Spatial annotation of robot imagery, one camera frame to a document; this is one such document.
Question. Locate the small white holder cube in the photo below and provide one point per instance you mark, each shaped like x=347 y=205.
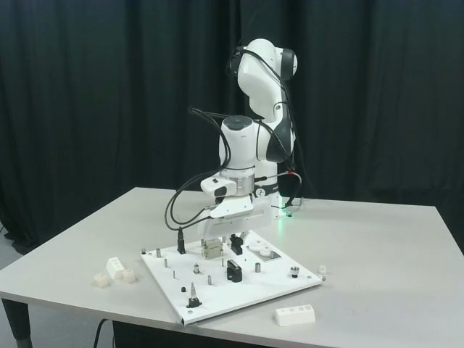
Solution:
x=100 y=281
x=128 y=276

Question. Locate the black curtain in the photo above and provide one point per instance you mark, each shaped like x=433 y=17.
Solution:
x=108 y=90

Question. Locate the knurled metal waterproof plug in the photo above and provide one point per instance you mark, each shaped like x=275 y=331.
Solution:
x=294 y=272

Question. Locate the metal BNC plug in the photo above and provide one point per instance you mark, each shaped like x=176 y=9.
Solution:
x=196 y=268

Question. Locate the white large gear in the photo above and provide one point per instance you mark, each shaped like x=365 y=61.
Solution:
x=256 y=248

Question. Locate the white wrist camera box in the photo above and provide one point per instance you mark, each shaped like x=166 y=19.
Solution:
x=216 y=186

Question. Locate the thin black rod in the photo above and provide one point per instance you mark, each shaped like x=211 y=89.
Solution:
x=180 y=242

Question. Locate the dark table leg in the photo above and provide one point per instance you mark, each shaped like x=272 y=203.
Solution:
x=16 y=322

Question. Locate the tall white holder block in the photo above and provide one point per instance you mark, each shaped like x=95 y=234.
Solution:
x=115 y=268

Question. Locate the long white holder with holes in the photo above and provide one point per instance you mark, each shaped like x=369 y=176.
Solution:
x=294 y=313

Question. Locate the white medium gear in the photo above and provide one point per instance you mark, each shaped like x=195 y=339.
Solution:
x=265 y=252

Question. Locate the black D-SUB plug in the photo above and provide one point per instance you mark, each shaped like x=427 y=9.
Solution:
x=236 y=245

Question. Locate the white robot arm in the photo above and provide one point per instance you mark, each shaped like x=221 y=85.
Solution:
x=264 y=94

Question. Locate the metal plug on black base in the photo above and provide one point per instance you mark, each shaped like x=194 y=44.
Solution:
x=193 y=295

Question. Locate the thick dark metal peg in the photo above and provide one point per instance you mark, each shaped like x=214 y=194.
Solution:
x=257 y=268

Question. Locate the white task board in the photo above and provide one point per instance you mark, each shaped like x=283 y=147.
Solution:
x=217 y=297

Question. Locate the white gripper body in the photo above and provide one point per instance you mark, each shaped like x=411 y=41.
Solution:
x=232 y=222

